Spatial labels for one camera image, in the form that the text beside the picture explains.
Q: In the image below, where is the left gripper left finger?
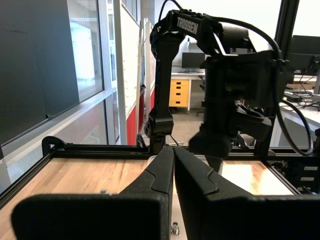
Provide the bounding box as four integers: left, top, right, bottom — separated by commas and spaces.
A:
11, 145, 175, 240

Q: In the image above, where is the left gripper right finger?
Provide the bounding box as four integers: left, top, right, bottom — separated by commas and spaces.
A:
173, 146, 320, 240

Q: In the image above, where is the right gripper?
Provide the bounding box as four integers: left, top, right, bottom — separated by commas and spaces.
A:
189, 97, 239, 174

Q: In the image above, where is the small steel fitting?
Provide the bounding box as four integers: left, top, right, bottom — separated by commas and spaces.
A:
170, 221, 181, 236

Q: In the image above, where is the yellow drawer cabinet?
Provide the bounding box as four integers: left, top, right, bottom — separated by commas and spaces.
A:
169, 79, 190, 108

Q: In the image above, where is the white desk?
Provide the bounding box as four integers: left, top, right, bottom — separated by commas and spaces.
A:
271, 98, 320, 148
170, 71, 206, 112

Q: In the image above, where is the black computer monitor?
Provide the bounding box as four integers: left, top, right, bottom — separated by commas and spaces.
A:
286, 34, 320, 76
181, 52, 206, 74

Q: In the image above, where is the window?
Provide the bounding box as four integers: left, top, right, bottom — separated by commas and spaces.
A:
66, 0, 105, 103

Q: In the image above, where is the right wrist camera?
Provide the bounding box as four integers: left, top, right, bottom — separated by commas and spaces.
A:
234, 101, 273, 145

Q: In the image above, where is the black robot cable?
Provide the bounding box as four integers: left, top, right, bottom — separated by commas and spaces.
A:
214, 16, 315, 157

